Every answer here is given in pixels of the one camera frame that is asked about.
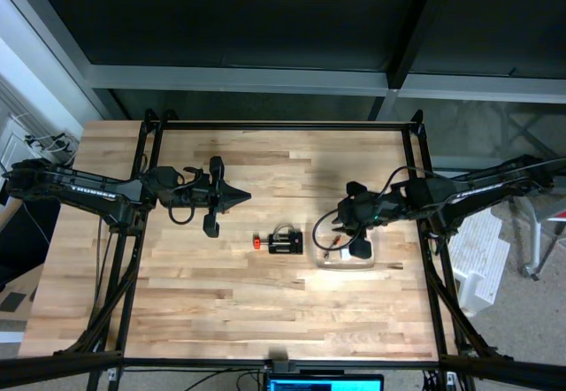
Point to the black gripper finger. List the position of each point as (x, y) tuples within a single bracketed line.
[(230, 192), (230, 201), (347, 233), (340, 219)]

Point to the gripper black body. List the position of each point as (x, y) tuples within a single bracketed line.
[(360, 249), (214, 220)]

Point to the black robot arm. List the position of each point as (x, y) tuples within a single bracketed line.
[(482, 189), (88, 189)]

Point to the small white block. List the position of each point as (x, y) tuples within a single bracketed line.
[(344, 255)]

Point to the clear plastic tub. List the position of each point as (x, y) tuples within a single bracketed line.
[(331, 263)]

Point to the black vise with red knob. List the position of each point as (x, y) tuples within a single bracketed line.
[(285, 247)]

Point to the white stepped plastic block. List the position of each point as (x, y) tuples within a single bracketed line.
[(479, 267)]

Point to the laptop screen with blue edge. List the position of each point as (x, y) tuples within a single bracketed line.
[(325, 383)]

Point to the cardboard box with black patches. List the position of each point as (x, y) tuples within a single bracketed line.
[(17, 302)]

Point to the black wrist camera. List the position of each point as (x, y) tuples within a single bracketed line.
[(379, 212), (164, 181)]

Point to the black metal frame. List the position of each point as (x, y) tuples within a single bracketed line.
[(283, 124)]

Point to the black table-level camera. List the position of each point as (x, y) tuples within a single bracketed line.
[(280, 362)]

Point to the metal frame chair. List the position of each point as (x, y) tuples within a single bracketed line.
[(537, 236)]

